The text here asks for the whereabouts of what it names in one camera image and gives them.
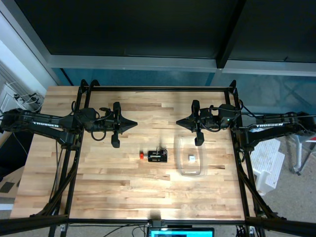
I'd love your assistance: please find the grey metal chair frame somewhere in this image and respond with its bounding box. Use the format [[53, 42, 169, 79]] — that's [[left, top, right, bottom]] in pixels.
[[287, 134, 316, 176]]

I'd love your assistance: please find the black table-level camera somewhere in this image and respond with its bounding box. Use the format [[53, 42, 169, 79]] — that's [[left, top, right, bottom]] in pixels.
[[147, 217, 164, 227]]

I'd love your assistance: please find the clear plastic tub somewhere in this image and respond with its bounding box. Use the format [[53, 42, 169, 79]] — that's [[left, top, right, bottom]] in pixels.
[[174, 135, 207, 179]]

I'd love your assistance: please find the black aluminium frame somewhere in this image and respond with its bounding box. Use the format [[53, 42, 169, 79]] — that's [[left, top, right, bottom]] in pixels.
[[0, 79, 316, 237]]

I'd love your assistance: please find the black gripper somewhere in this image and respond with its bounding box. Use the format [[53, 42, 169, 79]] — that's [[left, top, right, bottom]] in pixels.
[[176, 100, 220, 147], [98, 102, 138, 149]]

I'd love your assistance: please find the white plastic step stool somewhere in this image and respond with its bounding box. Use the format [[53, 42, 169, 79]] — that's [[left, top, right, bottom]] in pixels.
[[249, 139, 286, 197]]

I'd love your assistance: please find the power strip with plugs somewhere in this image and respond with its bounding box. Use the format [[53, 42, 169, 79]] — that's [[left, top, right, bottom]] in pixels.
[[8, 82, 44, 109]]

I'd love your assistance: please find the laptop screen with blue edge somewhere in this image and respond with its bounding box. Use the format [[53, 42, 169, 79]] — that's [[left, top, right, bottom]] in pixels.
[[148, 227, 215, 237]]

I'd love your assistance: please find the black clamp with red knob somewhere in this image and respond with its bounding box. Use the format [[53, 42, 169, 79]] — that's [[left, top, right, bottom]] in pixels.
[[139, 149, 168, 163]]

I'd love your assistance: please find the brown cardboard box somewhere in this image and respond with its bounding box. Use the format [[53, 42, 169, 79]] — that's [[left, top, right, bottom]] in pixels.
[[0, 165, 25, 198]]

